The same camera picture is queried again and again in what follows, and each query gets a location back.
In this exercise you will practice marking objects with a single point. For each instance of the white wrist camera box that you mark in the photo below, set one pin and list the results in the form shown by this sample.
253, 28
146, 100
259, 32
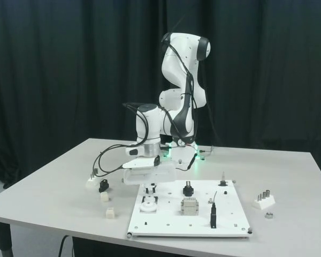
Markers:
134, 151

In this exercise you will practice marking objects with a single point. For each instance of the large metal round peg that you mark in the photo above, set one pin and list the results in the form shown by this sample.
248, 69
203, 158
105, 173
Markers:
267, 194

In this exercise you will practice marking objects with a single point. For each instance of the small white plug holder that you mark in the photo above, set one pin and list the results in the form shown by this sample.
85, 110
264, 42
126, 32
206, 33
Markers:
110, 213
104, 197

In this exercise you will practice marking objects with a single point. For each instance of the metal nut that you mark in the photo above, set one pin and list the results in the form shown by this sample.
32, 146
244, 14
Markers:
269, 214

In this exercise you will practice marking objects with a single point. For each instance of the flat white mounting plate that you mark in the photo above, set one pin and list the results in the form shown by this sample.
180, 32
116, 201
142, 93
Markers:
139, 163

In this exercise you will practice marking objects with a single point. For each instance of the black table leg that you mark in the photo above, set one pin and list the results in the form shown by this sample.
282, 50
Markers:
1, 238

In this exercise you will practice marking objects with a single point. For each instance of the white medium gear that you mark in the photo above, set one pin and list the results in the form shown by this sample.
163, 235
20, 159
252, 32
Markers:
149, 199

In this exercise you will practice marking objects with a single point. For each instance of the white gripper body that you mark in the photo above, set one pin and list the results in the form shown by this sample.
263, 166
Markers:
149, 175

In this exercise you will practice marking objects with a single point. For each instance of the black D-SUB plug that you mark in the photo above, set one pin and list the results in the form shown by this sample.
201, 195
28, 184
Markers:
103, 186

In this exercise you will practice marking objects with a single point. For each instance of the white task board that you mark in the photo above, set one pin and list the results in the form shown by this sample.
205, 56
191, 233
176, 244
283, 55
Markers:
176, 219

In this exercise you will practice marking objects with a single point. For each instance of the black curtain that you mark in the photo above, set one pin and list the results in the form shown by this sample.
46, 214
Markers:
42, 53

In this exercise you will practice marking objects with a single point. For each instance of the white square peg holder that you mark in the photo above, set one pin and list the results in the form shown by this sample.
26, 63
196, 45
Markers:
92, 183

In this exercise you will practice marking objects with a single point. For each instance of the thin black rod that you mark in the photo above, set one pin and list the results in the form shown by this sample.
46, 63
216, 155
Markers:
193, 161

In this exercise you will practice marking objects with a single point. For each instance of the black USB plug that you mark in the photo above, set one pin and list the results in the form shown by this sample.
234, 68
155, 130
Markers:
213, 214

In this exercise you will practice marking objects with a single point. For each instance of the black waterproof plug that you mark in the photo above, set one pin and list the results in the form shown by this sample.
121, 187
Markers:
188, 189

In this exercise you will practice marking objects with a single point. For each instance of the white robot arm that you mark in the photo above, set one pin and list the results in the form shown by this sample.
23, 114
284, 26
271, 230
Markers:
180, 69

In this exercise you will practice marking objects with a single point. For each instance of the white round peg holder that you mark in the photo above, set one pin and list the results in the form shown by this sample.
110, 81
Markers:
264, 204

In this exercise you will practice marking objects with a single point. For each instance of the white large gear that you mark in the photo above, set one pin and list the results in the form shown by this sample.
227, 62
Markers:
149, 208

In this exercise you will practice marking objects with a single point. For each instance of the large metal square peg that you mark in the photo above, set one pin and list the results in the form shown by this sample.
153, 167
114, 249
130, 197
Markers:
96, 171

